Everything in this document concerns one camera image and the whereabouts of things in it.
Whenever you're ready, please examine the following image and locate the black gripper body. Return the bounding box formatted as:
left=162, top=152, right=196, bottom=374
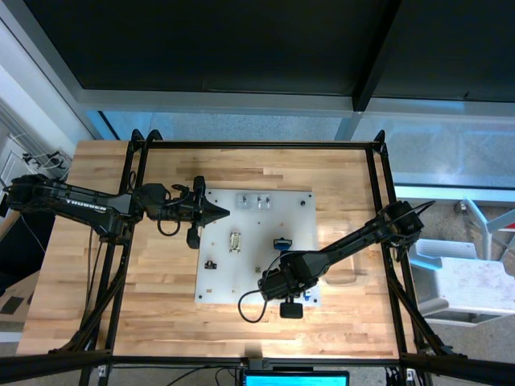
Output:
left=179, top=175, right=208, bottom=250
left=279, top=296, right=303, bottom=321

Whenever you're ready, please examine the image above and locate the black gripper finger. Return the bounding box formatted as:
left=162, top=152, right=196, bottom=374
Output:
left=203, top=211, right=231, bottom=228
left=203, top=195, right=231, bottom=214

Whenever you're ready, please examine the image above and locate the clear plastic tub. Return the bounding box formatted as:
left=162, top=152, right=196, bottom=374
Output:
left=316, top=219, right=369, bottom=287

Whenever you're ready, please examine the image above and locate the white board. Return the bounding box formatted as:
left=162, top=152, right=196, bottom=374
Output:
left=194, top=187, right=323, bottom=307

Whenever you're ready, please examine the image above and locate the screen with blue edge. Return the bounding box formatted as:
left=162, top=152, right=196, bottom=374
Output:
left=240, top=370, right=350, bottom=386

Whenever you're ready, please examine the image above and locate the white plastic stool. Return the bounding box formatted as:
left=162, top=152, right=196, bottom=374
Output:
left=410, top=237, right=515, bottom=327

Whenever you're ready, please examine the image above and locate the cardboard box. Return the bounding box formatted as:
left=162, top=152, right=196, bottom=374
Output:
left=0, top=269, right=41, bottom=322

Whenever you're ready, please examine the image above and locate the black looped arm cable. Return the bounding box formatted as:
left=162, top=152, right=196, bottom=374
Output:
left=237, top=288, right=270, bottom=323
left=156, top=216, right=181, bottom=237

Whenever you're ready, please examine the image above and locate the black frame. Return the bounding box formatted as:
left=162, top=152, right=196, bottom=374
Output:
left=0, top=128, right=515, bottom=386

